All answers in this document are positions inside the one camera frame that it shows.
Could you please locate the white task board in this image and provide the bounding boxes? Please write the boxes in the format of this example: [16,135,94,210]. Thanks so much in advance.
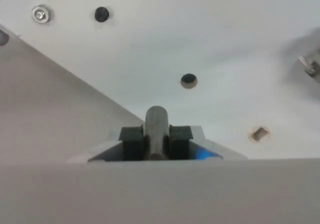
[0,0,320,161]

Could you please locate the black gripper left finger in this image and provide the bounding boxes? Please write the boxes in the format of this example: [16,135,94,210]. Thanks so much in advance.
[87,126,146,162]

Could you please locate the silver socket head screw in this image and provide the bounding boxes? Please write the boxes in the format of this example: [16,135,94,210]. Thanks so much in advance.
[31,5,51,24]

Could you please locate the metal square peg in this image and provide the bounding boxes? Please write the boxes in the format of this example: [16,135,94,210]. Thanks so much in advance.
[297,55,320,81]

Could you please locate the metal round peg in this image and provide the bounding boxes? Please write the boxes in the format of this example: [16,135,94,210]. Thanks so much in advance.
[144,105,169,161]

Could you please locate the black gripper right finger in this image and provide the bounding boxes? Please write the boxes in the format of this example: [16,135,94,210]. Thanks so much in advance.
[169,124,224,162]

